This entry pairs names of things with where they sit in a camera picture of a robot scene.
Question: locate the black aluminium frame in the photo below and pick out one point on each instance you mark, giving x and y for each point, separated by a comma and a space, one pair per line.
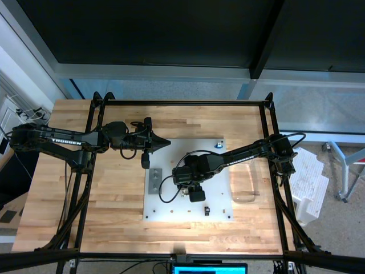
182, 102

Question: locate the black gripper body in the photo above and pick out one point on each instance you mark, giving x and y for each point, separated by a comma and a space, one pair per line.
197, 195
146, 137

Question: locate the grey ten-pin connector insert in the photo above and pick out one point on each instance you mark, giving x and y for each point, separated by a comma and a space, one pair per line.
184, 193

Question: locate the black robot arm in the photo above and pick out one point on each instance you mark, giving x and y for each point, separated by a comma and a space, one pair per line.
239, 160
65, 140

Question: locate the white foam block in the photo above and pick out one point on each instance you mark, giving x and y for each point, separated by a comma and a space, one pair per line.
309, 188

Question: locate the brown cardboard box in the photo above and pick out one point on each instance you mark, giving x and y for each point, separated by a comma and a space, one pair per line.
17, 205

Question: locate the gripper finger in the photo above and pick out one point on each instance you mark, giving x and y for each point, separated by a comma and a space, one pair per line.
158, 145
158, 139

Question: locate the small black connector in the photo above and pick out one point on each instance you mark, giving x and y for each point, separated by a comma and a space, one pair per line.
207, 210

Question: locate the small blue white plug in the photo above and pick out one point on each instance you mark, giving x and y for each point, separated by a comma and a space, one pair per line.
218, 145

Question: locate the laptop with blue screen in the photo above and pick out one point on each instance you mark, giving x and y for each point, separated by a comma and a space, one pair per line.
208, 269

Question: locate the white plastic board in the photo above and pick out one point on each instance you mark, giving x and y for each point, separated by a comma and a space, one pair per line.
159, 205

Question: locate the grey metal plate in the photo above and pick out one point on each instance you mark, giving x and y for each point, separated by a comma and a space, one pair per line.
151, 182

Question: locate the grey metal wheeled stand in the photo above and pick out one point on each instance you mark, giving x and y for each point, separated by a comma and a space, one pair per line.
344, 177

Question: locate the clear plastic tub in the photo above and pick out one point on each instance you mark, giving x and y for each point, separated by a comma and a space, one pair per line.
245, 182

